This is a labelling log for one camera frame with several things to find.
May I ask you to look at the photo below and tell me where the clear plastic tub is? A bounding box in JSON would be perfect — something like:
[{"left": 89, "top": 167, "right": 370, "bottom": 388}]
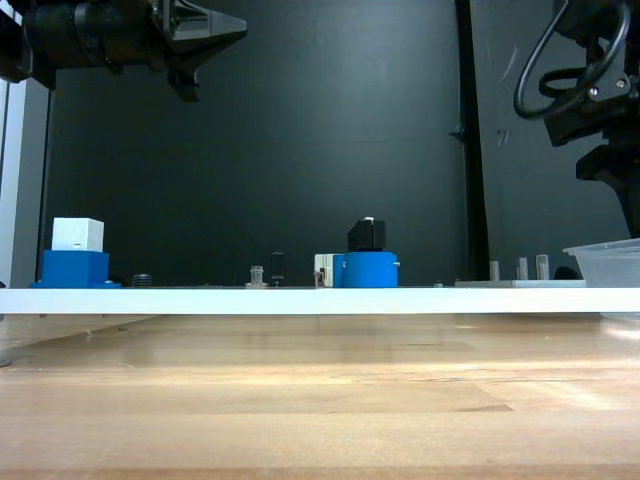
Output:
[{"left": 562, "top": 238, "right": 640, "bottom": 321}]

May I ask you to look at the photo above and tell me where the grey metal peg plate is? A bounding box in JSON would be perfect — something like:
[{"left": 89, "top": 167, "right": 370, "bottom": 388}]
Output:
[{"left": 454, "top": 279, "right": 587, "bottom": 290}]

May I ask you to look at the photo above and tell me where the white cube block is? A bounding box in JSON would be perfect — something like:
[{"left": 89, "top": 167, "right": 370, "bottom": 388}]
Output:
[{"left": 51, "top": 217, "right": 105, "bottom": 253}]

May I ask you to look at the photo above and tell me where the small black upright connector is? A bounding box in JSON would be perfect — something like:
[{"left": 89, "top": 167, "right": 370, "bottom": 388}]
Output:
[{"left": 270, "top": 252, "right": 287, "bottom": 289}]

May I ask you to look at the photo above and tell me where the blue square holder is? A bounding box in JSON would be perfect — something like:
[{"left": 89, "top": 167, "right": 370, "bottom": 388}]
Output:
[{"left": 28, "top": 249, "right": 123, "bottom": 290}]

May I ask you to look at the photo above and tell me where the beige rectangular connector housing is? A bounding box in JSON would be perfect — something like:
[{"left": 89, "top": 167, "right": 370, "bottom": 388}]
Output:
[{"left": 312, "top": 253, "right": 346, "bottom": 290}]

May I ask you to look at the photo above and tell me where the black D-sub connector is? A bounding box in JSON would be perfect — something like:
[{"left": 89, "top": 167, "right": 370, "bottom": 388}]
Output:
[{"left": 347, "top": 216, "right": 387, "bottom": 251}]

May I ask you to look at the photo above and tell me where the white task board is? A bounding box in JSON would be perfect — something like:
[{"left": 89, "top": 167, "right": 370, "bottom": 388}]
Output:
[{"left": 0, "top": 287, "right": 640, "bottom": 316}]

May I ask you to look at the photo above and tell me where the blue round connector holder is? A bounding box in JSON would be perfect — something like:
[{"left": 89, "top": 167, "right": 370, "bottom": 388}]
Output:
[{"left": 332, "top": 251, "right": 400, "bottom": 289}]

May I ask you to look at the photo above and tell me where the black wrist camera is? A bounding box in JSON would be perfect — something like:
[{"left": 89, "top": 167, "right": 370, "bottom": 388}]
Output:
[{"left": 542, "top": 69, "right": 631, "bottom": 149}]

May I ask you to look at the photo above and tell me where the black looped camera cable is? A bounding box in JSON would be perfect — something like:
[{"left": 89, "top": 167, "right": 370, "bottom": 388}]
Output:
[{"left": 513, "top": 0, "right": 632, "bottom": 120}]

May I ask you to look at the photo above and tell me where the black wall post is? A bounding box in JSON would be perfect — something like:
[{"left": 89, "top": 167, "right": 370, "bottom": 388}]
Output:
[{"left": 452, "top": 0, "right": 492, "bottom": 282}]

